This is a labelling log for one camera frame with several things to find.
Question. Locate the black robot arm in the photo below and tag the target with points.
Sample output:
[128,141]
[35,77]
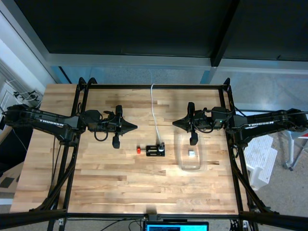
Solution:
[260,125]
[51,122]

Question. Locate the black clamp with red knob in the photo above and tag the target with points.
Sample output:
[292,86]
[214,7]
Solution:
[152,150]

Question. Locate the small black camera box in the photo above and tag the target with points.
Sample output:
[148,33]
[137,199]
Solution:
[153,216]

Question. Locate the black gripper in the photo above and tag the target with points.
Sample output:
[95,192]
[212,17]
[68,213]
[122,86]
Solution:
[118,142]
[193,139]

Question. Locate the clear plastic tub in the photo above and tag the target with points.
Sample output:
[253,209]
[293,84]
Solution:
[192,166]

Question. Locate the small white square piece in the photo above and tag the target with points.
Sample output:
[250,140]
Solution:
[191,153]

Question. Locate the laptop screen with blue edge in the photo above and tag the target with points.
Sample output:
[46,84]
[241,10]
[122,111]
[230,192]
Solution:
[175,227]

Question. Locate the brown cardboard box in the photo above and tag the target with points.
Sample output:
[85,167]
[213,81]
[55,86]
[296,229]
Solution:
[12,174]

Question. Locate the black aluminium table frame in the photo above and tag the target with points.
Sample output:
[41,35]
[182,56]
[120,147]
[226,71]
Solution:
[120,85]

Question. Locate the grey metal chair frame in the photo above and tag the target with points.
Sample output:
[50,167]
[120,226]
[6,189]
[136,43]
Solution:
[291,149]

